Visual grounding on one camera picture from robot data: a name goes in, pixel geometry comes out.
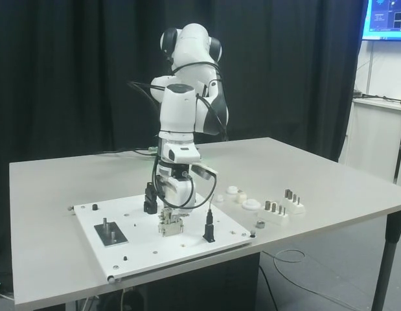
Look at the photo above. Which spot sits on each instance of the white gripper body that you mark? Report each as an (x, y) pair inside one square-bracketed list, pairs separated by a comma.
[(184, 194)]

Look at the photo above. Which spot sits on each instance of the grey waterproof plug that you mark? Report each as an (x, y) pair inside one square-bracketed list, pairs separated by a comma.
[(169, 215)]

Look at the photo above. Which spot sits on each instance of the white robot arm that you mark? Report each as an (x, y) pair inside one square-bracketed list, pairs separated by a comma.
[(177, 110)]

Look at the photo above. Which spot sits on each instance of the black USB plug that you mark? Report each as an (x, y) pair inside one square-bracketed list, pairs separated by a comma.
[(209, 222)]

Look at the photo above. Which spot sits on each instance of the white flat mounting plate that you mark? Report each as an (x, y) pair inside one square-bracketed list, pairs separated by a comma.
[(203, 171)]

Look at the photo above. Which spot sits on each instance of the black D-SUB plug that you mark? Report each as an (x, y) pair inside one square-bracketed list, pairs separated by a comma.
[(151, 201)]

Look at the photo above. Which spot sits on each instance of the white small gear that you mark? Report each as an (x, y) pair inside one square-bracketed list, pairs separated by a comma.
[(220, 198)]

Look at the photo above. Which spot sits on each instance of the white box with dark window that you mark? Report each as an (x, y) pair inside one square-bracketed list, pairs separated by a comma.
[(180, 153)]

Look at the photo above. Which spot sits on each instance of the white medium gear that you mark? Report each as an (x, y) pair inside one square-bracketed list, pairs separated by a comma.
[(232, 190)]

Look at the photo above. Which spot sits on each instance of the white task board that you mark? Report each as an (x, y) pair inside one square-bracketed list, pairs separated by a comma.
[(138, 246)]

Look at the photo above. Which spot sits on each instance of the white cube plug holder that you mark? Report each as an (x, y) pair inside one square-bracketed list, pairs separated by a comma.
[(241, 196)]

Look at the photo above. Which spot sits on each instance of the white large gear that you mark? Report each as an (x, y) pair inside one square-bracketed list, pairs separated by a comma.
[(251, 204)]

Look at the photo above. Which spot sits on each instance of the metal hex nut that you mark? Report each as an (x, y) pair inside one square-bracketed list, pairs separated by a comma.
[(259, 223)]

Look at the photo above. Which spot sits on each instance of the large metal round peg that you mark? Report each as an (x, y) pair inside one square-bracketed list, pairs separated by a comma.
[(268, 205)]

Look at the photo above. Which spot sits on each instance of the white round peg holder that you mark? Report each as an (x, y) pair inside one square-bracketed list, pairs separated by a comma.
[(273, 218)]

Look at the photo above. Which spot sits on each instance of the medium metal round peg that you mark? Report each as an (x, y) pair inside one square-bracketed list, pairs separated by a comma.
[(274, 208)]

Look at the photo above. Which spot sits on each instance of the large metal square peg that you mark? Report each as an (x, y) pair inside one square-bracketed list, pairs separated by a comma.
[(288, 194)]

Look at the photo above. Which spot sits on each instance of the white square peg holder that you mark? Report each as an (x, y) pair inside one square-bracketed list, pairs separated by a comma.
[(294, 207)]

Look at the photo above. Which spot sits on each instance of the black curtain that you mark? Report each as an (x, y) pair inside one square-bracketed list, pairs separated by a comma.
[(57, 64)]

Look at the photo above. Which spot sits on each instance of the white cabinet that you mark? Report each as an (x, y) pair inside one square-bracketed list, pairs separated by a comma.
[(378, 142)]

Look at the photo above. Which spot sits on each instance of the black table leg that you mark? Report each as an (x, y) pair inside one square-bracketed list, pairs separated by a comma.
[(386, 259)]

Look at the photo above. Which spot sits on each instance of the blue screen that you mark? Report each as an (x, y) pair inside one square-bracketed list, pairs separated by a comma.
[(386, 19)]

